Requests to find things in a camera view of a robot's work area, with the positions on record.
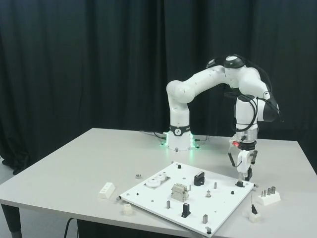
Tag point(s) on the metal BNC plug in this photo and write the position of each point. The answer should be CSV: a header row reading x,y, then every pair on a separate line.
x,y
208,194

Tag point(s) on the white large gear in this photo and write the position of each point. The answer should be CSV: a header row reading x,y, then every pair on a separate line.
x,y
152,184

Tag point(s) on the beige multi-pin connector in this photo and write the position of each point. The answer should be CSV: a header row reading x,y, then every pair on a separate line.
x,y
178,192

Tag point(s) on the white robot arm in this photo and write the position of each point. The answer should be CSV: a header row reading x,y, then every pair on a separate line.
x,y
198,79

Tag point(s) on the black upright plug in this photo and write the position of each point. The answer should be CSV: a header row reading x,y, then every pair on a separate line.
x,y
186,210

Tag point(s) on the white medium gear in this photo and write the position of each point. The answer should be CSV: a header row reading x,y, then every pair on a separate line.
x,y
158,179

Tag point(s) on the small white cube holder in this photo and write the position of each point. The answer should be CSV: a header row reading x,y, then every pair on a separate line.
x,y
127,209

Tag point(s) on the small white plug holder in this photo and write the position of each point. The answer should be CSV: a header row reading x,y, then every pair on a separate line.
x,y
254,217

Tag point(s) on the white holder with holes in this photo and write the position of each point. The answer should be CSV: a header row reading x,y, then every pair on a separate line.
x,y
106,191

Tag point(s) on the large metal square peg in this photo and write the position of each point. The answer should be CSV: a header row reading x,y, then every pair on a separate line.
x,y
205,219

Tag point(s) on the thick metal peg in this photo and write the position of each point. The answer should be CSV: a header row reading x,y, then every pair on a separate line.
x,y
273,190

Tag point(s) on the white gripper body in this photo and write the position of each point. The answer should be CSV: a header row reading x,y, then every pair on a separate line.
x,y
242,161

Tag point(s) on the white peg holder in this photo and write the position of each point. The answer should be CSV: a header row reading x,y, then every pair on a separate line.
x,y
268,199

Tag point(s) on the black curtain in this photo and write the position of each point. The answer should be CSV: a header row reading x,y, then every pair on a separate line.
x,y
74,62

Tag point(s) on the black table leg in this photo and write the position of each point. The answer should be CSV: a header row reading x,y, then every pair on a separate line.
x,y
10,220

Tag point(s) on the white task board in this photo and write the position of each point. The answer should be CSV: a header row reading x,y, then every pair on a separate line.
x,y
173,218

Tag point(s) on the black D-SUB plug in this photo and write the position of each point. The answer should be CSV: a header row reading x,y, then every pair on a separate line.
x,y
198,179

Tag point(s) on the white small gear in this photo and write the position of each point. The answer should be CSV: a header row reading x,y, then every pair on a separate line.
x,y
163,175

